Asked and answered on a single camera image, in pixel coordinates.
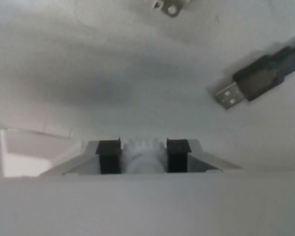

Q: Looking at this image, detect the beige metal waterproof plug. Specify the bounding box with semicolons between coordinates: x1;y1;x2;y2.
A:
151;0;191;18

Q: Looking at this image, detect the white small gear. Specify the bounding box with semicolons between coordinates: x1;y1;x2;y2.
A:
121;137;168;174

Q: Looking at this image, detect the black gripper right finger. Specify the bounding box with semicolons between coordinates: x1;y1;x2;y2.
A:
166;137;244;174

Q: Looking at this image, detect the black USB plug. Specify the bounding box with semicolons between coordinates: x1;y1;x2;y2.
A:
206;35;295;111

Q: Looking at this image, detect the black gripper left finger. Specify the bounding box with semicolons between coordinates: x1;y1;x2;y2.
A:
40;138;123;177

